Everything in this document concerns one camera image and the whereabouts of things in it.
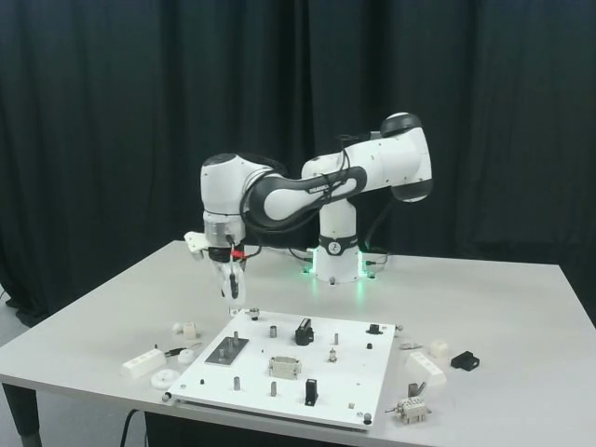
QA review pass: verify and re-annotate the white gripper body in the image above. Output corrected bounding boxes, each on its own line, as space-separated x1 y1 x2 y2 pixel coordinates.
209 258 247 300

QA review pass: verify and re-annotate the long white peg holder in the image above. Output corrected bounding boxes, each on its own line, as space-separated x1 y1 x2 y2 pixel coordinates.
121 349 168 381
403 352 449 388

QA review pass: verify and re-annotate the thin black rod, red tag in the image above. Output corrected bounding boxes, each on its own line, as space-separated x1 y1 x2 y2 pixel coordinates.
225 249 255 301

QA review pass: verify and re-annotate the black USB plug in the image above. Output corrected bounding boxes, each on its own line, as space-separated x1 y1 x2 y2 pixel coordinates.
152 342 204 359

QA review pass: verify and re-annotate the white task board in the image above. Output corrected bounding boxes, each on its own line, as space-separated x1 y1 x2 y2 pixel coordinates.
160 307 403 427

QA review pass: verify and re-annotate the black curtain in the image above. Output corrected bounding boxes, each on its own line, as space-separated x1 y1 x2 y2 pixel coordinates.
0 0 596 327

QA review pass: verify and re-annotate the beige waterproof plug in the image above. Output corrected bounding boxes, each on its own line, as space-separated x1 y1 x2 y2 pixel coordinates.
385 395 435 414

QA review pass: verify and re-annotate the black D-SUB plug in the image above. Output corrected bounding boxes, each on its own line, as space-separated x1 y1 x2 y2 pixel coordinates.
450 351 482 372

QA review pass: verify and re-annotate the dark table leg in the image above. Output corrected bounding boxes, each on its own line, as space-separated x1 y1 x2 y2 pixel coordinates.
1 384 39 447

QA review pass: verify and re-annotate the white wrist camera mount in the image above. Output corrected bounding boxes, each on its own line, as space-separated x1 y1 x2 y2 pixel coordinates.
183 231 210 255

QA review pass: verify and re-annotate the black cable under table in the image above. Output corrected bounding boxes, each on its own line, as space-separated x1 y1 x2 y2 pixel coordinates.
121 408 146 447

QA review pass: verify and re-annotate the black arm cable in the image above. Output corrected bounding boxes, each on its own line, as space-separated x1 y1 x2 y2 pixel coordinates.
232 133 370 243

